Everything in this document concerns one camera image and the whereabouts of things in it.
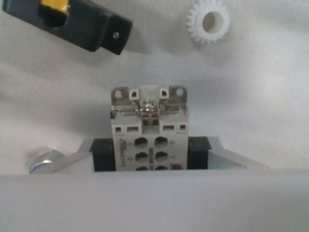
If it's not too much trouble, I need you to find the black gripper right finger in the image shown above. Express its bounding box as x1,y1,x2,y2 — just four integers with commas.
187,136,246,171

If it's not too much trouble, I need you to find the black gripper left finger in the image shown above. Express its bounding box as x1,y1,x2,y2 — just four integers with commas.
54,138,114,173

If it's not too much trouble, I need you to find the black D-SUB plug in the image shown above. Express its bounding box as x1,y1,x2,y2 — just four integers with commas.
1,0,133,56

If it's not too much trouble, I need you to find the white small gear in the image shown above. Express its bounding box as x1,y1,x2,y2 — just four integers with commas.
185,0,230,46

